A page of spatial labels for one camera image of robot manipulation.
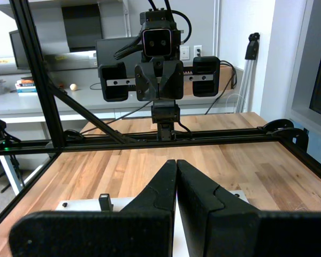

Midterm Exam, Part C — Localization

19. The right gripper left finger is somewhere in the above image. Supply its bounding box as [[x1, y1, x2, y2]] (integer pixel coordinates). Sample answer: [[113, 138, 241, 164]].
[[9, 159, 177, 257]]

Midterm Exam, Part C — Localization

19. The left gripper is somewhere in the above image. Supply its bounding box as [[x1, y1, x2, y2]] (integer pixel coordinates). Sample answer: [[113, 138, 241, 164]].
[[98, 56, 221, 103]]

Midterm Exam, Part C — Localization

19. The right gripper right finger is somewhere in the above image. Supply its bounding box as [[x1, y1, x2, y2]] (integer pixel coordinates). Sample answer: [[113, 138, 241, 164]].
[[177, 160, 321, 257]]

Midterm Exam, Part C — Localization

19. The black block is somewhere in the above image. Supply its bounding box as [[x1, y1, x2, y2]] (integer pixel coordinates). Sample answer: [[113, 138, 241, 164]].
[[99, 193, 114, 213]]

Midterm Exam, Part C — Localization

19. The white task board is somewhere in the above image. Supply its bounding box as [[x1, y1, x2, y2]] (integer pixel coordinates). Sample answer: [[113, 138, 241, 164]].
[[55, 189, 249, 257]]

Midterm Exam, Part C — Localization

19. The dark computer monitor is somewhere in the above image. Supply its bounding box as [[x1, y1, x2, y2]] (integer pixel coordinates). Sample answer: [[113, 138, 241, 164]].
[[9, 29, 38, 71], [95, 36, 146, 68]]

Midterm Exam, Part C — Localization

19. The stack of books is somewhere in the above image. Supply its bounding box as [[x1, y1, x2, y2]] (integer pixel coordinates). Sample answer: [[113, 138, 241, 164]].
[[14, 78, 39, 94]]

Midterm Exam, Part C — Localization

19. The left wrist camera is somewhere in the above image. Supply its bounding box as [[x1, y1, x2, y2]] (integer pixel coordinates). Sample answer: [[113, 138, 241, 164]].
[[142, 28, 173, 58]]

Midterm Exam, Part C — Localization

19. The black frame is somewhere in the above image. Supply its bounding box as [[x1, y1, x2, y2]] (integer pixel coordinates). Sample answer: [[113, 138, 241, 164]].
[[0, 0, 310, 236]]

